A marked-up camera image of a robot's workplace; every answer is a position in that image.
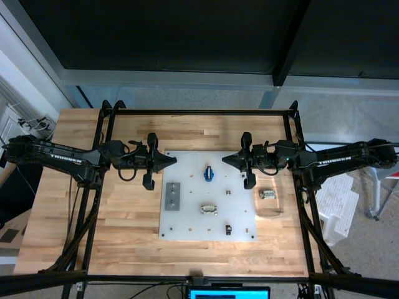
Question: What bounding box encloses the white plastic step stool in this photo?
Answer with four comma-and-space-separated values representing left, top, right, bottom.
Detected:
314, 170, 360, 247

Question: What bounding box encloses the white board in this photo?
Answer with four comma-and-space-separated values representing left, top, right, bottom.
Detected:
158, 150, 258, 242

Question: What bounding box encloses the black table level camera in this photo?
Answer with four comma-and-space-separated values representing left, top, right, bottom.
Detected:
186, 270, 209, 286

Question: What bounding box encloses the blue laptop screen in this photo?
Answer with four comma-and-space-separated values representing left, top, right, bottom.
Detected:
186, 285, 271, 299

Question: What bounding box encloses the white cable bundle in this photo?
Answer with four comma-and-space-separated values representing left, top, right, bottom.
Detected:
15, 115, 57, 133

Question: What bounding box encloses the grey metal plate with posts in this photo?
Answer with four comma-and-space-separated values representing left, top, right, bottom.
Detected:
164, 182, 181, 212

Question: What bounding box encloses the grey metal chair frame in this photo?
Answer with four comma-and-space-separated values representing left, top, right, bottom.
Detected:
358, 157, 399, 222

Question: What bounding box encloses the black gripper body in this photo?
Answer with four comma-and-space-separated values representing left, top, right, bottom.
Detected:
117, 132, 160, 191
241, 131, 278, 191

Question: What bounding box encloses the black aluminium frame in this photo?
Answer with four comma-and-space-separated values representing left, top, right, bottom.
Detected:
0, 98, 399, 299

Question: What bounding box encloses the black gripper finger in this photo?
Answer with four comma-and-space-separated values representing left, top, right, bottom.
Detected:
155, 160, 178, 173
155, 149, 178, 162
221, 149, 244, 161
221, 159, 244, 171

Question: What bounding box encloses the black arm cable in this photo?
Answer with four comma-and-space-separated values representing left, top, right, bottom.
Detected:
257, 167, 279, 178
117, 161, 139, 183

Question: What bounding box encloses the clear plastic tub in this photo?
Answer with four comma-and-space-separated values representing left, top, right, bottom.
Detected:
254, 179, 286, 219

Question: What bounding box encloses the brown cardboard box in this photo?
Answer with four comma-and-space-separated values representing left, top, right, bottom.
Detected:
0, 207, 32, 257

